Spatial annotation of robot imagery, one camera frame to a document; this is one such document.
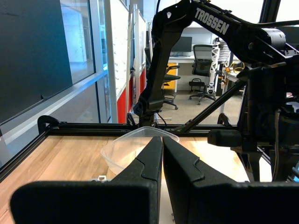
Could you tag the yellow seat office chair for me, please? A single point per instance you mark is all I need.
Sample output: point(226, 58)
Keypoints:
point(171, 77)

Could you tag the clear plastic tub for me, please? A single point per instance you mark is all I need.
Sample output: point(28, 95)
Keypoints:
point(121, 149)

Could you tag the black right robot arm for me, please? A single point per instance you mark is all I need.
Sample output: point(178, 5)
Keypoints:
point(236, 30)

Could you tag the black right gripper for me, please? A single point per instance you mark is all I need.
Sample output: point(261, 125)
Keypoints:
point(264, 105)

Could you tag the black computer monitor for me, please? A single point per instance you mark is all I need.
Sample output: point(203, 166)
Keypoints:
point(182, 45)

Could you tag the black aluminium frame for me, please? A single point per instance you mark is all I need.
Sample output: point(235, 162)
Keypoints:
point(93, 129)

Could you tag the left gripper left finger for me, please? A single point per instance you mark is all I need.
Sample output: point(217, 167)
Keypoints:
point(81, 203)

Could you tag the white and red partition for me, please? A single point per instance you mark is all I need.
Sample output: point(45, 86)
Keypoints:
point(119, 46)

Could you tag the white office desk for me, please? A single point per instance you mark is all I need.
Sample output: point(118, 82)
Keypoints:
point(184, 59)

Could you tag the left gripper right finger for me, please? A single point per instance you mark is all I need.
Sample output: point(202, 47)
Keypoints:
point(233, 205)

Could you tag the white lattice structure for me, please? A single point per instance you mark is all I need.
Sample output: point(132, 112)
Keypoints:
point(213, 67)

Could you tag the black mesh office chair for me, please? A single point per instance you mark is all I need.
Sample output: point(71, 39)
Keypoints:
point(202, 66)

